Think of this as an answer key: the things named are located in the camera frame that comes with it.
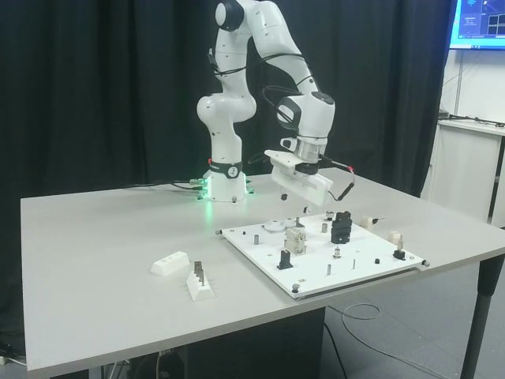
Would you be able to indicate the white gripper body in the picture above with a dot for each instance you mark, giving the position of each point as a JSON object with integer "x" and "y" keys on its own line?
{"x": 305, "y": 185}

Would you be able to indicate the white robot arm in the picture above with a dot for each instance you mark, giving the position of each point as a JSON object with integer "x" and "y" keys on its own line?
{"x": 230, "y": 114}

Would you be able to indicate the white large gear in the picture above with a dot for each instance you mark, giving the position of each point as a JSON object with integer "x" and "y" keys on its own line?
{"x": 273, "y": 227}

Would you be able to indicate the beige waterproof plug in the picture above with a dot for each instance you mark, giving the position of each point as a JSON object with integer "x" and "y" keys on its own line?
{"x": 296, "y": 241}

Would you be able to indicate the thin black rod red tag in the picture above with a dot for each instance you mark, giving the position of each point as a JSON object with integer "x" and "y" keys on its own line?
{"x": 345, "y": 191}

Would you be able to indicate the black D-SUB plug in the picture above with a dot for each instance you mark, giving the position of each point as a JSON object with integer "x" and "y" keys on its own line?
{"x": 341, "y": 229}

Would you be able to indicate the metal round peg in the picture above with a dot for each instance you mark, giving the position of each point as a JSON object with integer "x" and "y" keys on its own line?
{"x": 255, "y": 239}

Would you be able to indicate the metal BNC plug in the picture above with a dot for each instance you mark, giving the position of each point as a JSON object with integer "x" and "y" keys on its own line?
{"x": 337, "y": 252}

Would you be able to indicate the small white plug holder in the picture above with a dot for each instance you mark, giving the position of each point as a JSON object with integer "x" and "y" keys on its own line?
{"x": 395, "y": 238}
{"x": 368, "y": 221}

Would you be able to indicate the white task board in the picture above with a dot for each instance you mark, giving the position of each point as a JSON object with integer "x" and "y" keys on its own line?
{"x": 315, "y": 272}

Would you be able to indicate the metal square peg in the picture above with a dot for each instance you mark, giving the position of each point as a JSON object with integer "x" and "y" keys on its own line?
{"x": 198, "y": 270}

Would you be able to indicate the white holder with pegs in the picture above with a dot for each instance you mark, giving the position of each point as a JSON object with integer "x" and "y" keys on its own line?
{"x": 200, "y": 291}

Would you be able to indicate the empty white peg holder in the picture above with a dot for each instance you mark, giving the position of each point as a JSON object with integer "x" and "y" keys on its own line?
{"x": 169, "y": 264}

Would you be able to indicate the white cabinet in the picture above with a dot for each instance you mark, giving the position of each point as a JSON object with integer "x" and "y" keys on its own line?
{"x": 469, "y": 169}

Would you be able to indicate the black table leg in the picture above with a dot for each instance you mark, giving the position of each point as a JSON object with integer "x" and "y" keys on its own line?
{"x": 479, "y": 316}

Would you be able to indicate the black curtain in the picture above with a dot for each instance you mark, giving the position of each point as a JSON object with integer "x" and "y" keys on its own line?
{"x": 98, "y": 98}

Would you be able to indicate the blue screen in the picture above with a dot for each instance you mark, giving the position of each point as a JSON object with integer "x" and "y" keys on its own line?
{"x": 479, "y": 23}

